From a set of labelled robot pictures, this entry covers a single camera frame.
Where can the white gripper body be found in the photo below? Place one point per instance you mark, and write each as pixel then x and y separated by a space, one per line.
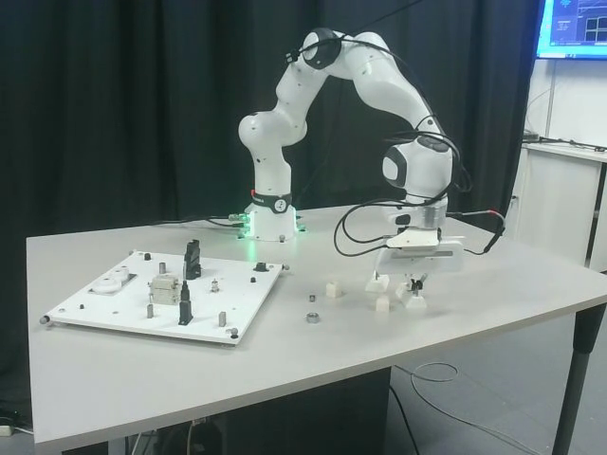
pixel 427 263

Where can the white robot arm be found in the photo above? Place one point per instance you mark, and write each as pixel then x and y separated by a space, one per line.
pixel 379 90

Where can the white peg holder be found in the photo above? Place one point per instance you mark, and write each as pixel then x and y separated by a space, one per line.
pixel 416 301
pixel 377 285

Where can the short metal square peg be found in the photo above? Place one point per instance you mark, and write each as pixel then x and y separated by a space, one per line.
pixel 151 313
pixel 222 318

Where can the large metal round peg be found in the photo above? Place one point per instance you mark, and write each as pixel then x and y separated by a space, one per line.
pixel 162 268

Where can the small white holder block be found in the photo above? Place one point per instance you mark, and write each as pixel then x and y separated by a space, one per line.
pixel 382 304
pixel 334 290

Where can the metal hex nut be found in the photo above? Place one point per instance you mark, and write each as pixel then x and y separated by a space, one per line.
pixel 311 318

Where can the white cabinet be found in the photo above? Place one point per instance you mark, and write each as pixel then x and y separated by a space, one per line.
pixel 559 199

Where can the dark grey table leg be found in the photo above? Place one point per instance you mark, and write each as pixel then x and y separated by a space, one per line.
pixel 581 360

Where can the black box under table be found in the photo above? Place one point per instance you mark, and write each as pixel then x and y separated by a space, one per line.
pixel 284 417

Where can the metal BNC plug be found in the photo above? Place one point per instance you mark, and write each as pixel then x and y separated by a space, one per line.
pixel 215 286

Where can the black D-SUB plug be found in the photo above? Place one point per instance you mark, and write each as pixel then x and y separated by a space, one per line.
pixel 192 260

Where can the black USB plug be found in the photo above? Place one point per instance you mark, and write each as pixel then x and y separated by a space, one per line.
pixel 186 308

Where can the blue screen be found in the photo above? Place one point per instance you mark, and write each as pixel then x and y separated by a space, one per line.
pixel 574 28

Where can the white medium gear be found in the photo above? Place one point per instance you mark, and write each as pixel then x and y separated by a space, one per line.
pixel 121 274

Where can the white task board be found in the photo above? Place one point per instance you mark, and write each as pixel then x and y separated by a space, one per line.
pixel 123 322

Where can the white large gear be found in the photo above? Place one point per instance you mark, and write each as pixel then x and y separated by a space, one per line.
pixel 105 286

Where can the black curtain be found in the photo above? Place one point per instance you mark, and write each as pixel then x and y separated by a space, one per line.
pixel 95 95

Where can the white power strip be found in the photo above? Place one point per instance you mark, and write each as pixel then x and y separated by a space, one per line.
pixel 5 430

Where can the flat white mount plate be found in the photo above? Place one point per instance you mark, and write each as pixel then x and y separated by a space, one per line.
pixel 412 239

